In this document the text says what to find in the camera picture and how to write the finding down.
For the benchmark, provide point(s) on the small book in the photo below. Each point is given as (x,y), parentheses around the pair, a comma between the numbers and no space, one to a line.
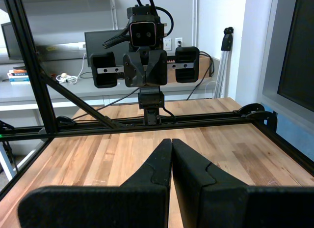
(17,71)
(18,75)
(19,80)

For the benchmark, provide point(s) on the black computer monitor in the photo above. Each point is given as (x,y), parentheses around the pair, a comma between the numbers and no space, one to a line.
(98,43)
(12,41)

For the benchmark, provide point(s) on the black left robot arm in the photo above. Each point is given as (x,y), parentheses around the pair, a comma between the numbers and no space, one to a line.
(150,100)

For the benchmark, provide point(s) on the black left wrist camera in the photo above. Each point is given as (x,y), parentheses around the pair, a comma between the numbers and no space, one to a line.
(143,35)

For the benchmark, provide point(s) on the black metal table frame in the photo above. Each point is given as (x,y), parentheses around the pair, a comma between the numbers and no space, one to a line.
(29,53)

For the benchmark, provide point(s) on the white wall outlet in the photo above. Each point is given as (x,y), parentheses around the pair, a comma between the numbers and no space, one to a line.
(167,45)
(179,42)

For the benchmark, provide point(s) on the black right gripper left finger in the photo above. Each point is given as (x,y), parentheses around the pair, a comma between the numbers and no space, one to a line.
(98,206)

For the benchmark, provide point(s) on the tripod with black head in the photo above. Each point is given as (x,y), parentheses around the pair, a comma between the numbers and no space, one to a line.
(227,38)

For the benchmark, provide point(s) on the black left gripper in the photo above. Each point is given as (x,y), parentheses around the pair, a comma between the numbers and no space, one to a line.
(105,78)

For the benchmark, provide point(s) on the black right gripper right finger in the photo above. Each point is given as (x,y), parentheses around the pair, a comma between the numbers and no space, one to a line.
(233,206)

